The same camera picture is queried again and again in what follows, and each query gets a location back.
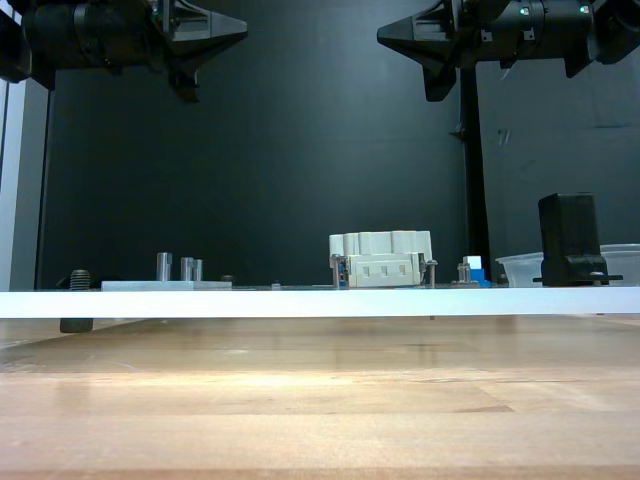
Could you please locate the beige multi-pin connector housing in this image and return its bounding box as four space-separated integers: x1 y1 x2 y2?
328 229 440 289

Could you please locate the small blue clamp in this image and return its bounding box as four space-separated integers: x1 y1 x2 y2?
463 255 489 288

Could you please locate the clear plastic tub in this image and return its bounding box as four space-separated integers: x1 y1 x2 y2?
494 243 640 289

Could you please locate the grey metal plate with pegs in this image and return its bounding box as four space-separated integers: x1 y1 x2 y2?
101 252 234 292

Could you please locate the white task board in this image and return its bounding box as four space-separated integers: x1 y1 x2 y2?
0 285 640 320

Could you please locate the black metal frame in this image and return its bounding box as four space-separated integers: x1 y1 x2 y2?
449 67 494 292

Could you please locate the black USB socket mount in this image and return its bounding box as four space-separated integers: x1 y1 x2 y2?
532 192 625 288

